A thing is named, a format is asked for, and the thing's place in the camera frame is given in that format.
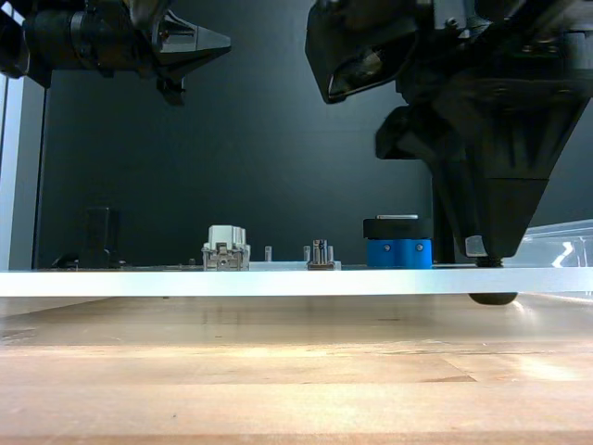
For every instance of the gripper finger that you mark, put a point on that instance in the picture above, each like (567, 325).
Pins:
(456, 199)
(204, 41)
(514, 199)
(185, 60)

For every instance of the clear plastic tub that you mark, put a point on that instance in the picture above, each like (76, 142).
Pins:
(560, 241)

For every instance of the black M12 threaded stud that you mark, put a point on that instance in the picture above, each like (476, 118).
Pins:
(492, 263)

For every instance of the blue holder with black block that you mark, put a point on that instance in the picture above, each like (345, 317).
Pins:
(397, 252)

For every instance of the black round board foot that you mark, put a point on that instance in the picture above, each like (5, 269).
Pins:
(493, 297)

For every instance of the small metal connector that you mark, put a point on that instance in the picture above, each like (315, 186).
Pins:
(323, 259)

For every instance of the grey connector housing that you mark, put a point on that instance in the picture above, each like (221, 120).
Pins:
(225, 245)

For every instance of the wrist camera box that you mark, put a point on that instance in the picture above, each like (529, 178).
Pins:
(352, 41)

